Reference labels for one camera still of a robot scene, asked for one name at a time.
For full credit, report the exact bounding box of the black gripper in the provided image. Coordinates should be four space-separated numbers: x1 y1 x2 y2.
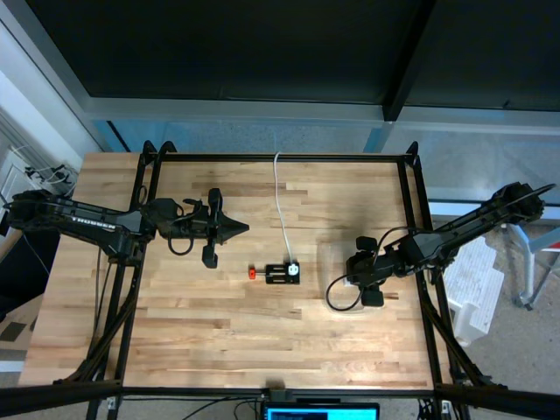
187 187 250 269
345 235 395 307

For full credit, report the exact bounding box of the clear plastic tub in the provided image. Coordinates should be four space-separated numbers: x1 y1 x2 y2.
316 242 387 317

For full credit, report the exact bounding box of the black clamp with red knob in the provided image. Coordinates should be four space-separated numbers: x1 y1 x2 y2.
248 261 303 286

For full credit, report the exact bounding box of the white step stool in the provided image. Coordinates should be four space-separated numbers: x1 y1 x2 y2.
441 238 507 347

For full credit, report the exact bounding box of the laptop with blue screen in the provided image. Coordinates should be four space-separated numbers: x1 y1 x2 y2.
261 402 381 420

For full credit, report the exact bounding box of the grey metal stand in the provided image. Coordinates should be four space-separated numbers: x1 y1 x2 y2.
502 220 560 312

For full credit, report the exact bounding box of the brown cardboard box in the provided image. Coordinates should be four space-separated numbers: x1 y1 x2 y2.
0 291 46 352

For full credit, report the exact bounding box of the black flat mat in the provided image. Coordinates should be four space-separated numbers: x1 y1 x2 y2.
0 321 26 343

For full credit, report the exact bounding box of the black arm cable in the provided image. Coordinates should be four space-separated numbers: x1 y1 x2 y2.
167 234 196 257
325 226 421 312

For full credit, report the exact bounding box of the white socket cable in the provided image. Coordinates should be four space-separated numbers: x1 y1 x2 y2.
272 151 297 263

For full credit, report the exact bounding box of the black table-level camera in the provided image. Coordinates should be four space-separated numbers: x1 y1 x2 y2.
262 379 293 403

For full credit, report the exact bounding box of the white power strip with cables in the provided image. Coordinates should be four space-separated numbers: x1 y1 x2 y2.
24 163 76 188

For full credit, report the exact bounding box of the black metal frame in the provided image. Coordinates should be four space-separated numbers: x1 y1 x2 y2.
0 139 560 420

